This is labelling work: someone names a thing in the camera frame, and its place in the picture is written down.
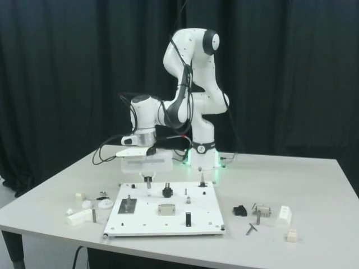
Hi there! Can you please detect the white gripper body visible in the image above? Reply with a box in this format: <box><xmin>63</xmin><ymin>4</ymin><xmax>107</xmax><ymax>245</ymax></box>
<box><xmin>120</xmin><ymin>152</ymin><xmax>173</xmax><ymax>173</ymax></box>

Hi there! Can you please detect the thin black rod red tag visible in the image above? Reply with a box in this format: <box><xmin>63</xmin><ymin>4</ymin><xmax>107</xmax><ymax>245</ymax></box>
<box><xmin>155</xmin><ymin>134</ymin><xmax>190</xmax><ymax>141</ymax></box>

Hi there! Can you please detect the white task board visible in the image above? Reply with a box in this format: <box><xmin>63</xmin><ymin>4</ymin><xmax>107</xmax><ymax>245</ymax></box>
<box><xmin>102</xmin><ymin>181</ymin><xmax>227</xmax><ymax>239</ymax></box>

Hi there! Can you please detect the long white holder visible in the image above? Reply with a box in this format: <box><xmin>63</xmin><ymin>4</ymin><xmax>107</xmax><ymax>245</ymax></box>
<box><xmin>66</xmin><ymin>208</ymin><xmax>95</xmax><ymax>226</ymax></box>

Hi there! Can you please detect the beige D-SUB plug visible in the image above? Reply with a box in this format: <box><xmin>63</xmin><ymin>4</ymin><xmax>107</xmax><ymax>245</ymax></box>
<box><xmin>252</xmin><ymin>203</ymin><xmax>271</xmax><ymax>218</ymax></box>

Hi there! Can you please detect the tall white holder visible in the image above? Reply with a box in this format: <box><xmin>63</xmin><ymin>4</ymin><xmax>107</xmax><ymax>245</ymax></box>
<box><xmin>275</xmin><ymin>205</ymin><xmax>293</xmax><ymax>225</ymax></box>

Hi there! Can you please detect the black curtain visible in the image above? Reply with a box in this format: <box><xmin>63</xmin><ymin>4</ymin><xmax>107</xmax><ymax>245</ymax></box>
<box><xmin>0</xmin><ymin>0</ymin><xmax>359</xmax><ymax>198</ymax></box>

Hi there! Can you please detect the dark table leg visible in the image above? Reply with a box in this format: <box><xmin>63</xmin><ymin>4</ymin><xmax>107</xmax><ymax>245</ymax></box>
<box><xmin>2</xmin><ymin>230</ymin><xmax>24</xmax><ymax>269</ymax></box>

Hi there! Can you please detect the small white camera box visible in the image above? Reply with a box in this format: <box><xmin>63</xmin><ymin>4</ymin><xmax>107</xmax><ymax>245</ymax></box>
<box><xmin>121</xmin><ymin>134</ymin><xmax>139</xmax><ymax>147</ymax></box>

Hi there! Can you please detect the thin grey base cable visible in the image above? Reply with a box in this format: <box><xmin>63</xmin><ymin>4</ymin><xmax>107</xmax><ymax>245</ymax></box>
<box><xmin>219</xmin><ymin>154</ymin><xmax>240</xmax><ymax>164</ymax></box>

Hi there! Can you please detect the black floor cable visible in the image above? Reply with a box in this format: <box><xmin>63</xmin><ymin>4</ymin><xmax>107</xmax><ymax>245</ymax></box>
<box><xmin>72</xmin><ymin>245</ymin><xmax>88</xmax><ymax>269</ymax></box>

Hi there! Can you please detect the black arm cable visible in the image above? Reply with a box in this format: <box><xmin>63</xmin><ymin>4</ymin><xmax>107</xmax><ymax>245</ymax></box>
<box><xmin>90</xmin><ymin>0</ymin><xmax>197</xmax><ymax>166</ymax></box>

